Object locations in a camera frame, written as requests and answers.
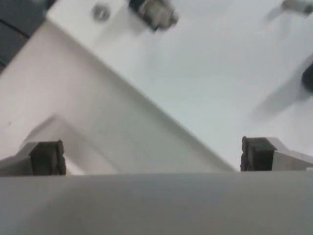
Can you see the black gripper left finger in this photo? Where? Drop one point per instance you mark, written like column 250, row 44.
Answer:
column 47, row 159

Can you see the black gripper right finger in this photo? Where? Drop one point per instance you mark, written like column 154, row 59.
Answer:
column 256, row 154

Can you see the small black round knob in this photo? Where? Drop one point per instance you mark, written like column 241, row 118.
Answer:
column 308, row 76

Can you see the white task board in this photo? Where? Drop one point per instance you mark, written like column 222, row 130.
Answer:
column 195, row 73

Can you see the metal round peg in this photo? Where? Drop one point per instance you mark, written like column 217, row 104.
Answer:
column 296, row 6

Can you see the grey board corner foot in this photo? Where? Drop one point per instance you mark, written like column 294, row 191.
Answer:
column 100, row 11

